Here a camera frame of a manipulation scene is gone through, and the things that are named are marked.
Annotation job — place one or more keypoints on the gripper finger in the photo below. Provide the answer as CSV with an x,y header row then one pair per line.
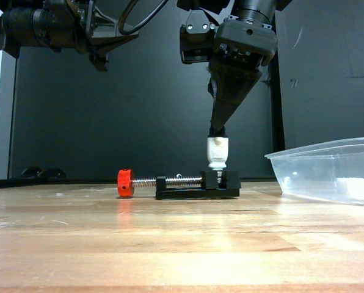
x,y
231,88
99,62
107,30

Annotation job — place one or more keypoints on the white power receptacle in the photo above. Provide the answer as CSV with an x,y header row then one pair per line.
x,y
217,152

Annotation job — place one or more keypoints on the black clamp with red knob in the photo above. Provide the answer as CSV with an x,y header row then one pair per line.
x,y
197,194

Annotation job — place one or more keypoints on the black rounded foot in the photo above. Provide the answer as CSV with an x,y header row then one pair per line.
x,y
52,173
30,172

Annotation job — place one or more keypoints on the clear plastic tub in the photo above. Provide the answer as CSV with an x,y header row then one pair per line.
x,y
322,186

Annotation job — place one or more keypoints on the black frame post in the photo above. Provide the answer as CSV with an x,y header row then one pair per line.
x,y
278,107

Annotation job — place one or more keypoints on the black frame rail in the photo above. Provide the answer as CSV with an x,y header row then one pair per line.
x,y
84,181

